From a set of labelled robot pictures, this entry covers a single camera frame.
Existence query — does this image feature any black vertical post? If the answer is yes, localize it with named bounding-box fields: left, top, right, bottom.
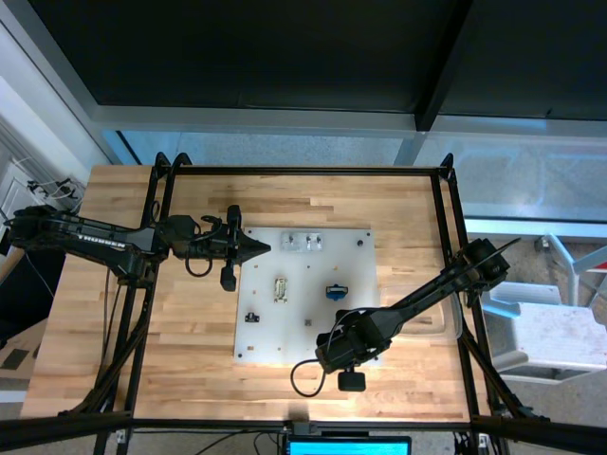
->
left=414, top=0, right=475, bottom=133

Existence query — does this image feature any white step stool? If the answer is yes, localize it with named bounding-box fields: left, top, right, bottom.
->
left=483, top=279, right=607, bottom=386

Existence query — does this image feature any black and white cable bundle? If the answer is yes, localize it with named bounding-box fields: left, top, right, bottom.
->
left=23, top=175, right=82, bottom=203

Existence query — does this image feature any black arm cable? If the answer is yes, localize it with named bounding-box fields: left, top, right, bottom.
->
left=290, top=357, right=328, bottom=399
left=183, top=246, right=213, bottom=278

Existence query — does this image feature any grey metal chair frame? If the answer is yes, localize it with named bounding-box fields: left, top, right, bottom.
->
left=534, top=231, right=607, bottom=298

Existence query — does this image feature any clear plastic tub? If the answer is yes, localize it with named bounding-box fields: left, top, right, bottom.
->
left=378, top=282, right=464, bottom=340

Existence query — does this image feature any white board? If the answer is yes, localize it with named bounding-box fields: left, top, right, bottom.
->
left=234, top=227, right=384, bottom=366

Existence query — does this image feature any black table frame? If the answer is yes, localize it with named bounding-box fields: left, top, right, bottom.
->
left=0, top=151, right=607, bottom=455

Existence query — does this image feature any brown cardboard box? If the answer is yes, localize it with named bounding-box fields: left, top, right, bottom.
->
left=0, top=317, right=48, bottom=380

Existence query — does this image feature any screen with blue edge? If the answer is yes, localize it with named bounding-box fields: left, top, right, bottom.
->
left=283, top=435, right=413, bottom=455

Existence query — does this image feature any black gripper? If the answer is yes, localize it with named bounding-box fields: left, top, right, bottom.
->
left=196, top=204, right=272, bottom=292
left=316, top=330, right=368, bottom=392

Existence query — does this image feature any small black camera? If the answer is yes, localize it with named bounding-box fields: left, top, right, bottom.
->
left=284, top=410, right=317, bottom=435

